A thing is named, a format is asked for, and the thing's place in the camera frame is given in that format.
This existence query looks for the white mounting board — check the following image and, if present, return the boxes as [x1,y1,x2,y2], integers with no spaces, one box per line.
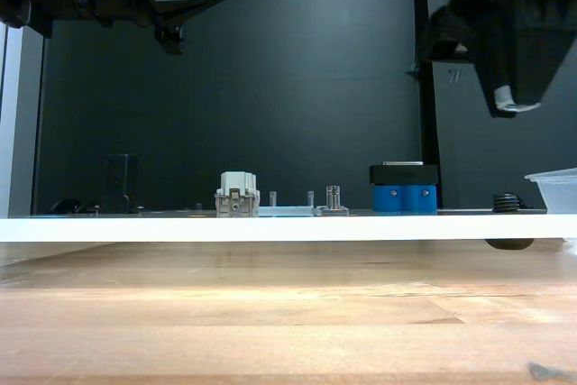
[0,208,577,243]

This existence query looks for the black rubber board foot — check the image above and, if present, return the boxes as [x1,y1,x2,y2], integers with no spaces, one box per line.
[484,238,535,251]

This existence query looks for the clear plastic tub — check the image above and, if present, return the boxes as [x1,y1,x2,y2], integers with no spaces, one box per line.
[524,167,577,215]

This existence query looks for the aluminium bar plate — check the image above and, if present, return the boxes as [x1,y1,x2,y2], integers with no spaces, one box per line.
[259,206,319,217]

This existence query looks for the black vertical pillar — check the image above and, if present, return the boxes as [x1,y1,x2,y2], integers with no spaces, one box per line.
[412,0,443,211]

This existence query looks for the grey metal window post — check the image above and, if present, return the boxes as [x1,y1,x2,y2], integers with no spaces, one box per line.
[0,19,45,217]

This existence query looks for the grey connector housing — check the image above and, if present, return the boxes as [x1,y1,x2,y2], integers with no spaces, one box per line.
[214,171,261,218]

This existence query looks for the black threaded M12 bolt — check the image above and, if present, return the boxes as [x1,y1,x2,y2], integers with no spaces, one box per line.
[490,192,520,214]

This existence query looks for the blue holder block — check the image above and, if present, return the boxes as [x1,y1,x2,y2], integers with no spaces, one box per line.
[372,184,438,215]

